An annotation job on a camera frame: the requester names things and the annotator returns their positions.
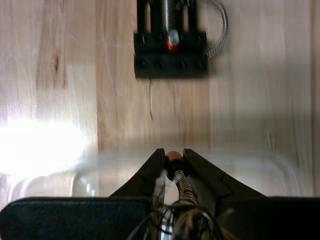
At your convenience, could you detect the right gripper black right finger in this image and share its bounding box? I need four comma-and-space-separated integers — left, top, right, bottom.
183, 148, 271, 216

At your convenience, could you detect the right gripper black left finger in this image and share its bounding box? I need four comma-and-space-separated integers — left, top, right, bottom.
108, 148, 166, 199

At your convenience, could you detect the red RCA plug braided cable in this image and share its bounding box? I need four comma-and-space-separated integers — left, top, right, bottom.
127, 150, 236, 240

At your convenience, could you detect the clear plastic tub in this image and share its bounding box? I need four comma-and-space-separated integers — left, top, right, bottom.
7, 148, 313, 201

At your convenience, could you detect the black vise with red knob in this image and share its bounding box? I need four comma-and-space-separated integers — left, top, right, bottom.
133, 0, 210, 80

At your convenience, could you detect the red RCA socket braided cable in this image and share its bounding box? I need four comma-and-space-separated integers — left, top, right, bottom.
166, 0, 230, 60

